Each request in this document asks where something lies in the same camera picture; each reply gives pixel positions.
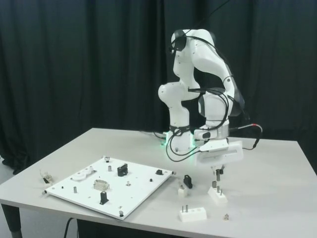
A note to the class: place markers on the black curtains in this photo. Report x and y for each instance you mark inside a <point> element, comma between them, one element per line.
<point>74,74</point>

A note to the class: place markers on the white box with dark window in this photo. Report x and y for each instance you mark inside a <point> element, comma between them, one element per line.
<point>205,136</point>

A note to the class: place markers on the white small gear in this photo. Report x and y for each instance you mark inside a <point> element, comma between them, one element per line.
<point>91,167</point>

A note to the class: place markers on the black D-SUB plug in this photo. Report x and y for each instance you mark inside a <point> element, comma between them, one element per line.
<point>188,181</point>

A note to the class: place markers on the dark table leg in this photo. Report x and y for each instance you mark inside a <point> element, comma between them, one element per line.
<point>11,223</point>

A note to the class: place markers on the clear Ethernet plug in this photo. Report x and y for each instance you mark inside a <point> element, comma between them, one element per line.
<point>180,186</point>

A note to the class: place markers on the white task board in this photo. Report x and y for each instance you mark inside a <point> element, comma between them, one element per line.
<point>138,188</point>

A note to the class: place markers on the beige waterproof plug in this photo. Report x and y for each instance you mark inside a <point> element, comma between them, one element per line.
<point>49,178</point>

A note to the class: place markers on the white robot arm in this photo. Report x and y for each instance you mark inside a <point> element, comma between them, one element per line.
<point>175,111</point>

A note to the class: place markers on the white large gear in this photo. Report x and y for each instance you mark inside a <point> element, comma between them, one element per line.
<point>79,176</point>

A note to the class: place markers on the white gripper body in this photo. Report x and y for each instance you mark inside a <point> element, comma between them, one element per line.
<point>218,160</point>

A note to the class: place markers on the white square peg holder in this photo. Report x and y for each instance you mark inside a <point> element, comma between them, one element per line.
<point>218,199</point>

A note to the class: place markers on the small white plug holder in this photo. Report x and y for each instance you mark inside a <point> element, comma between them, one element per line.
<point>182,193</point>
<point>47,184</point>

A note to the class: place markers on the thick metal round peg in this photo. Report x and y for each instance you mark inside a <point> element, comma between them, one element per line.
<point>187,208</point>

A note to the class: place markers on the white medium gear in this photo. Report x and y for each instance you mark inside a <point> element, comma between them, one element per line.
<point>88,171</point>

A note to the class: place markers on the metal BNC plug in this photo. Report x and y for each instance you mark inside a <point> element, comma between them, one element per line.
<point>226,217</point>

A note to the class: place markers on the white round peg holder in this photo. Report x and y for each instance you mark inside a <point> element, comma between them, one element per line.
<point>193,216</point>

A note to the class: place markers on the black cabinet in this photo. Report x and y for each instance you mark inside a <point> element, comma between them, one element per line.
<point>111,230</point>

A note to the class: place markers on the wide metal square peg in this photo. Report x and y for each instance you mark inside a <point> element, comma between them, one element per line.
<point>214,185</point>

